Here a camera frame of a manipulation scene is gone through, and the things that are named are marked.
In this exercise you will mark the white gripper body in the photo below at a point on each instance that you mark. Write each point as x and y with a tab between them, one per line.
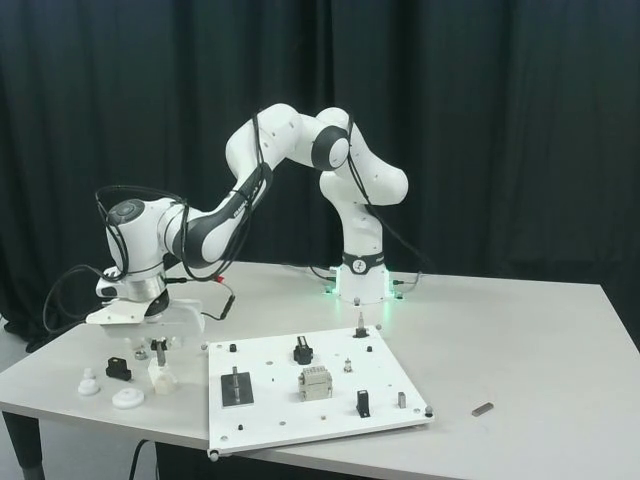
187	317

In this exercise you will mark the metal round peg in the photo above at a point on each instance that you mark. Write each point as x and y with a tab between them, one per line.
160	356
360	320

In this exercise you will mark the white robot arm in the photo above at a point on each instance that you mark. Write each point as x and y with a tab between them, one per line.
280	130

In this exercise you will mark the white peg holder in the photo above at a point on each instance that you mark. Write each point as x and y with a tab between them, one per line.
159	373

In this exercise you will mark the metal square peg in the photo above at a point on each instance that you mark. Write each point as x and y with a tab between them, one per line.
402	401

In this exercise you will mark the metal nut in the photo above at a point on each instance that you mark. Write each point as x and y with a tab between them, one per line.
140	354

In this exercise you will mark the black rod with red tag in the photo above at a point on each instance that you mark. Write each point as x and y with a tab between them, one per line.
227	306

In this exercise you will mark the cream cube block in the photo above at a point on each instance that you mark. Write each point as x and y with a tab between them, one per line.
167	388

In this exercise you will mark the black plug block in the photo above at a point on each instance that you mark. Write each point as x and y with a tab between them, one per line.
117	369

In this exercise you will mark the white large gear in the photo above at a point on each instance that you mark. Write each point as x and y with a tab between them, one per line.
128	399

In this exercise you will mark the white small gear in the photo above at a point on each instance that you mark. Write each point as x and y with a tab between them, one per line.
88	374

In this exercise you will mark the white medium gear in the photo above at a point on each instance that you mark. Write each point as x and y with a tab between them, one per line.
86	387

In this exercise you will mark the black waterproof plug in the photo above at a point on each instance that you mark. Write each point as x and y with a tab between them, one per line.
302	352

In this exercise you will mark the grey multi-pin connector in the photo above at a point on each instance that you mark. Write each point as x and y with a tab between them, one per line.
309	385

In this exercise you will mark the white task board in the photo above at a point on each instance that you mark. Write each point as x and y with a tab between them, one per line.
300	415

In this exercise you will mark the dark table leg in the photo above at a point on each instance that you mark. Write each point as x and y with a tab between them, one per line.
22	440

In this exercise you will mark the metal BNC plug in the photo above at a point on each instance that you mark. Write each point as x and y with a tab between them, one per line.
346	366

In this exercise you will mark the black upright plug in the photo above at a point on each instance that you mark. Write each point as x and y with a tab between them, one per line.
363	402

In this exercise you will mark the black curtain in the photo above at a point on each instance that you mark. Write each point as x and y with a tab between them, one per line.
125	75

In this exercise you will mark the metal bar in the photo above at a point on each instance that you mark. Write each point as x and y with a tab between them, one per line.
482	409

